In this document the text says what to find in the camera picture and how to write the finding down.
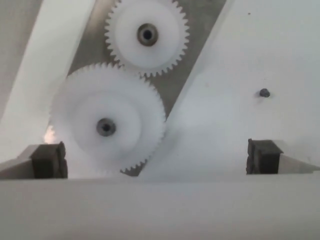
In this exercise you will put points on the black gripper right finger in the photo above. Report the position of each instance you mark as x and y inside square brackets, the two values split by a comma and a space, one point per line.
[262, 160]

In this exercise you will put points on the white task board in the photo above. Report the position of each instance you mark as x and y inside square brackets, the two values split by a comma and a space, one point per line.
[237, 62]

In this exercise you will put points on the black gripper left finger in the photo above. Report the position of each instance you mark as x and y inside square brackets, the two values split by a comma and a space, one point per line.
[47, 162]

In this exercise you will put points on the white medium gear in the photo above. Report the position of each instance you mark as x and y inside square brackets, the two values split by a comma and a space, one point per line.
[160, 15]

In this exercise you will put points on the white large gear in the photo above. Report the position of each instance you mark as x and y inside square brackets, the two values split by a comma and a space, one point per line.
[100, 105]

